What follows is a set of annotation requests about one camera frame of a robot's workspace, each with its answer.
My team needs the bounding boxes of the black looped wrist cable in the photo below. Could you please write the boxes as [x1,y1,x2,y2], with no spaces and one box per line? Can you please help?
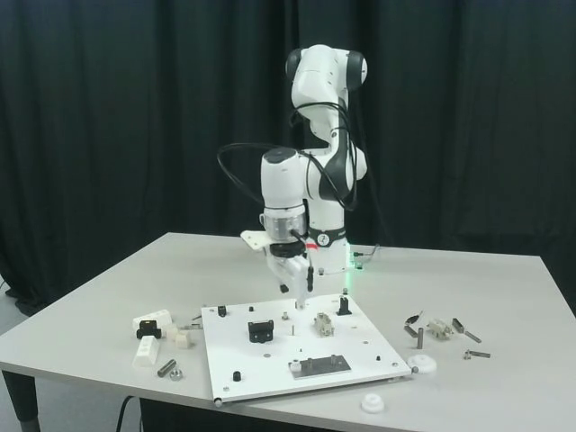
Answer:
[217,142,326,212]

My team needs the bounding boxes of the thin black rod red tag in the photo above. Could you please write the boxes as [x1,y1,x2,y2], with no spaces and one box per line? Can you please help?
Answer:
[305,242,318,292]

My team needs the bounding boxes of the white wedge holder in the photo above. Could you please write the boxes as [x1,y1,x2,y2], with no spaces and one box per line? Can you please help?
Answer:
[132,309,175,329]

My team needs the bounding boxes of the black table leg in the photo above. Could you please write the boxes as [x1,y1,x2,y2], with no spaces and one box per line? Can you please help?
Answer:
[3,371,38,432]

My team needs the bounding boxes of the black curtain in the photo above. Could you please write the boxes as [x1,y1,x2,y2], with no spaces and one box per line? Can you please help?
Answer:
[0,0,576,307]

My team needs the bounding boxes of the beige metal connector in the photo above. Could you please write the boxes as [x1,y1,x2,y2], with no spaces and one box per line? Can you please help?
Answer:
[426,318,454,341]

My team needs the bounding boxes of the white holder with holes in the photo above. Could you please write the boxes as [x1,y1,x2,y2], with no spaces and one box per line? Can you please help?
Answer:
[131,337,159,369]

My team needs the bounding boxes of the white task board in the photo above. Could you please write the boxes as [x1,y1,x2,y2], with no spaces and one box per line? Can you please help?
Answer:
[200,292,413,393]

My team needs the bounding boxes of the grey cable at robot foot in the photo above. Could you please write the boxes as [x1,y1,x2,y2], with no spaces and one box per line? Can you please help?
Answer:
[353,245,382,263]

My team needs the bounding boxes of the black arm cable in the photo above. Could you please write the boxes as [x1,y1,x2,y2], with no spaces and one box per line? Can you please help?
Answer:
[291,102,361,212]

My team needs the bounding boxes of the white large gear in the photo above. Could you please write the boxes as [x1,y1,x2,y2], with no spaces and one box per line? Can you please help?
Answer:
[407,354,437,375]

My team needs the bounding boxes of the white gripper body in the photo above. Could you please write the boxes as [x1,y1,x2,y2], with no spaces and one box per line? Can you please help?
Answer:
[268,254,312,284]

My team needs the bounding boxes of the black D-SUB plug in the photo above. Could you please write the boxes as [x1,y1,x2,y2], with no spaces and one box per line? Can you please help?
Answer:
[135,319,163,341]

